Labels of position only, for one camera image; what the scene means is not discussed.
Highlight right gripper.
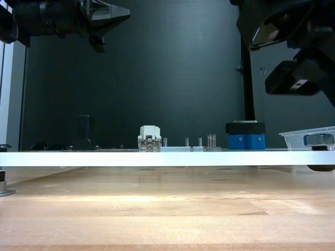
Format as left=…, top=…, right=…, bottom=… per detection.
left=229, top=0, right=335, bottom=110

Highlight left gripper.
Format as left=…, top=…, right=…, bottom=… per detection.
left=78, top=0, right=131, bottom=53

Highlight clear plastic container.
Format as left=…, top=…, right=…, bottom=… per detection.
left=278, top=125, right=335, bottom=153

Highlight steel nut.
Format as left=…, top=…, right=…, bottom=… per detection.
left=303, top=133, right=335, bottom=147

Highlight black round block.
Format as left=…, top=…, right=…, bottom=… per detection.
left=225, top=120, right=267, bottom=136

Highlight blue socket blocks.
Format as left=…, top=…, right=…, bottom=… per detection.
left=227, top=133, right=266, bottom=151

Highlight clear plastic fitting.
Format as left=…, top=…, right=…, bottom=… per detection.
left=206, top=133, right=217, bottom=149

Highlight beige many-pin connector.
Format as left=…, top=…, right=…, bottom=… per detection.
left=137, top=125, right=162, bottom=152

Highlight white task board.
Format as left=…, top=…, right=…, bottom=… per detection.
left=0, top=150, right=335, bottom=167

